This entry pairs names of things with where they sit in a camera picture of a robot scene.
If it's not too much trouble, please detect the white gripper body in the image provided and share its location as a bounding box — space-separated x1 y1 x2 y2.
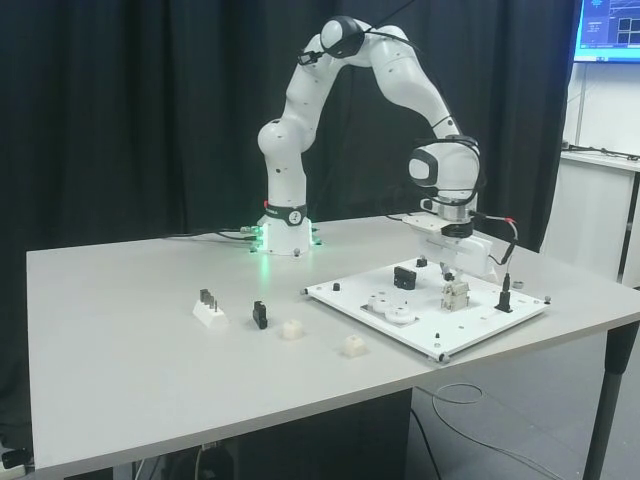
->
418 233 494 277

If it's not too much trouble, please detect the flat white mounting plate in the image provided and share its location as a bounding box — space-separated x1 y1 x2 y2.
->
402 214 451 234

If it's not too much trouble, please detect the white task board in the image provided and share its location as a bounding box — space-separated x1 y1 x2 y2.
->
301 255 553 362

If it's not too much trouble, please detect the white large gear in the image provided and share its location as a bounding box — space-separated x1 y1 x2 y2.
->
383 306 417 327

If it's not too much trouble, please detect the black table leg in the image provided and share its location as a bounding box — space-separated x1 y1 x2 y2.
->
582 319 635 480

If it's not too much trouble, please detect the white square peg holder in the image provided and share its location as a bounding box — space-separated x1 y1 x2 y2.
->
192 299 231 330

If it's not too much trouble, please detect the blue screen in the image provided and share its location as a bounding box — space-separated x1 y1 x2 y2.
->
572 0 640 65

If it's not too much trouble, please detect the black curtain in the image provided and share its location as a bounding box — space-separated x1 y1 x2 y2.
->
0 0 586 454

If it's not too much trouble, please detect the grey floor cable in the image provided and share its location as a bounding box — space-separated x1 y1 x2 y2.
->
429 382 601 474

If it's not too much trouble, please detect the black floor cable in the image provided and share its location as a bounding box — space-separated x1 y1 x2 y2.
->
410 407 451 480

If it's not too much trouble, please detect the black base cable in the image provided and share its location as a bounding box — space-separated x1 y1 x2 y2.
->
167 227 261 244

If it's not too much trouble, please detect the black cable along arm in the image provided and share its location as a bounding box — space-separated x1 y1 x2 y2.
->
297 0 486 151

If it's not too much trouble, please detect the white cable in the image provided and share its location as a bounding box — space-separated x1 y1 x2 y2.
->
197 442 214 480

